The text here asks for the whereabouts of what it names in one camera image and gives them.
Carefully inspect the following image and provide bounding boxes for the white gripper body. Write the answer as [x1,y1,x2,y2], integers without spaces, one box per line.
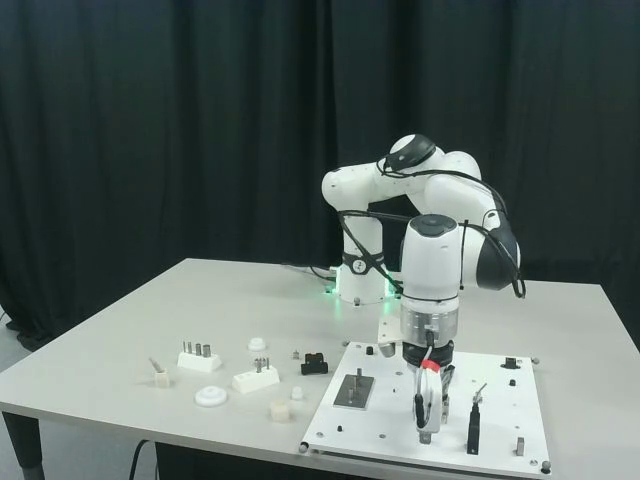
[412,368,445,434]

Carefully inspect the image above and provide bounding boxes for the white task board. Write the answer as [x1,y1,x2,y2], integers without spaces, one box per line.
[298,341,553,471]

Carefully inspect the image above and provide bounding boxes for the flat white mounting plate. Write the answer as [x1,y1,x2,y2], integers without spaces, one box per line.
[377,312,404,346]

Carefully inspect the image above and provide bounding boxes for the black D-SUB plug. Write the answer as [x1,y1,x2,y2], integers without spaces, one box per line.
[299,352,330,376]

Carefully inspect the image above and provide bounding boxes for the white holder for square pegs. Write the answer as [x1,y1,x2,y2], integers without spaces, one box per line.
[231,369,280,396]

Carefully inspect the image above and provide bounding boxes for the black cabinet under table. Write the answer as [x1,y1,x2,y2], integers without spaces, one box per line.
[154,440,331,480]

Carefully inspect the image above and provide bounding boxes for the white large gear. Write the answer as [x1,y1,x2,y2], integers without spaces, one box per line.
[194,384,230,409]

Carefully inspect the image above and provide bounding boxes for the white holder for round pegs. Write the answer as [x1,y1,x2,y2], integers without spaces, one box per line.
[177,349,224,374]

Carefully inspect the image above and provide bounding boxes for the black curtains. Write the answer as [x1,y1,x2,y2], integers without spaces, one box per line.
[0,0,640,334]

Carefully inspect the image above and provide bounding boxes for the black table leg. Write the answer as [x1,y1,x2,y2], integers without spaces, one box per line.
[0,412,41,480]

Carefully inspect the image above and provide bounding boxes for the black plug with short cable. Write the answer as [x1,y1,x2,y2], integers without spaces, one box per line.
[467,383,489,442]

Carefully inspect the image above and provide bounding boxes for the silver wrist ring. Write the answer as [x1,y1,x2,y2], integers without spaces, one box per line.
[399,301,459,347]

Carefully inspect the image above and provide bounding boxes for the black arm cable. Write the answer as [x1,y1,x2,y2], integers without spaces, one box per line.
[337,152,526,301]

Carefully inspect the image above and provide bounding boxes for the black base cables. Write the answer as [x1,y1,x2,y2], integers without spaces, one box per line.
[282,263,337,280]

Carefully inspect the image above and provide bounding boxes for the black floor cable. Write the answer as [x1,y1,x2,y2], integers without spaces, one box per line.
[130,438,151,480]

